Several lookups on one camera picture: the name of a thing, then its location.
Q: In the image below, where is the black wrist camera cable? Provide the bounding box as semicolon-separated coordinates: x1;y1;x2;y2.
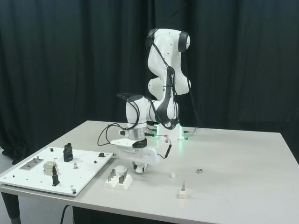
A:
97;124;122;153

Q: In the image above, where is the black curtain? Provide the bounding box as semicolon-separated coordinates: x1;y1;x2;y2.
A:
0;0;299;165

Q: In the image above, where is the black base cable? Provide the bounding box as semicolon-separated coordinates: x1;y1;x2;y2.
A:
183;127;199;136

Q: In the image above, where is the white task board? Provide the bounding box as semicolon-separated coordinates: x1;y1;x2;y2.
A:
0;146;113;196

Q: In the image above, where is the dark table leg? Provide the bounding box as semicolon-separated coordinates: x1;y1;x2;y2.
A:
0;191;20;224

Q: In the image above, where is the black overhead cable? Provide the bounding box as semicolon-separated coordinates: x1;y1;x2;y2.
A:
160;0;189;30

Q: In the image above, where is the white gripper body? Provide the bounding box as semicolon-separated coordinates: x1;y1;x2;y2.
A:
116;146;162;164

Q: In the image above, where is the grey waterproof plug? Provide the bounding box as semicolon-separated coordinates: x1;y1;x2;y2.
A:
43;161;59;175

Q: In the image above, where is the black floor cable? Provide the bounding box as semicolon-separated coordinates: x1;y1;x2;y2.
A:
61;204;72;224

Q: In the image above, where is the small white peg holder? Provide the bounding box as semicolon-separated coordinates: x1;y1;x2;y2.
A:
178;185;188;199

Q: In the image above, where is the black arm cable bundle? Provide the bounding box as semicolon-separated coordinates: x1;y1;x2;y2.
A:
116;29;180;131

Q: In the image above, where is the black USB plug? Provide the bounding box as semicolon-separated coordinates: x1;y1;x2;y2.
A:
51;158;61;187

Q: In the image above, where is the thin black rod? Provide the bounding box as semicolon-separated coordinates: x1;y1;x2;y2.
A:
164;143;173;160

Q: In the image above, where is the black D-SUB plug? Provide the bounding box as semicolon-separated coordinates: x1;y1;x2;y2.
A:
62;142;74;163

